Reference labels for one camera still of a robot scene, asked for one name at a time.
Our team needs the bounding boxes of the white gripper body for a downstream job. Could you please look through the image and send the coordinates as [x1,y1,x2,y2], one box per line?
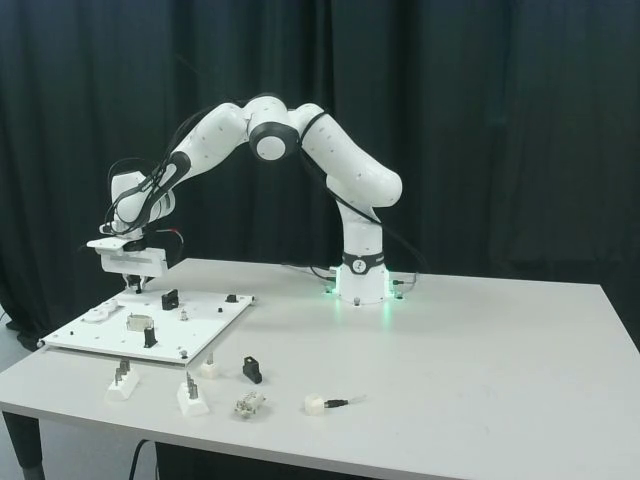
[98,247,170,277]

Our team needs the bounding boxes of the white task board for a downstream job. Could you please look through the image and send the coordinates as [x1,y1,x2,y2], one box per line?
[38,292,259,364]

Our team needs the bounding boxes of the white square peg holder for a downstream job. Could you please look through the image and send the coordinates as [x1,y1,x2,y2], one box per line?
[103,370,141,403]

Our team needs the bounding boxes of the white round peg holder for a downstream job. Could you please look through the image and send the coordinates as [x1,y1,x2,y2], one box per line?
[175,382,211,417]

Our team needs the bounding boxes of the black D-SUB plug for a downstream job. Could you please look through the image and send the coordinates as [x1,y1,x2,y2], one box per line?
[241,355,265,385]

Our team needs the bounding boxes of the beige metal connector plug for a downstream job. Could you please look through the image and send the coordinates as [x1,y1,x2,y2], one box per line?
[232,392,261,416]

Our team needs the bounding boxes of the black table leg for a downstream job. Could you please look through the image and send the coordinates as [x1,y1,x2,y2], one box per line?
[0,409,44,480]

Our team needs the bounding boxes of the black curtain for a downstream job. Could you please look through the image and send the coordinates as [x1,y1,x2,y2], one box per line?
[0,0,640,341]

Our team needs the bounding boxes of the black base cable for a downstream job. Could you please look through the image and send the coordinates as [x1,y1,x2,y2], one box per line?
[389,272,426,296]
[279,262,339,281]

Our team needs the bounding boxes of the black hanging cable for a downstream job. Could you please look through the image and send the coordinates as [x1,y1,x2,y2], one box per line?
[130,438,159,480]

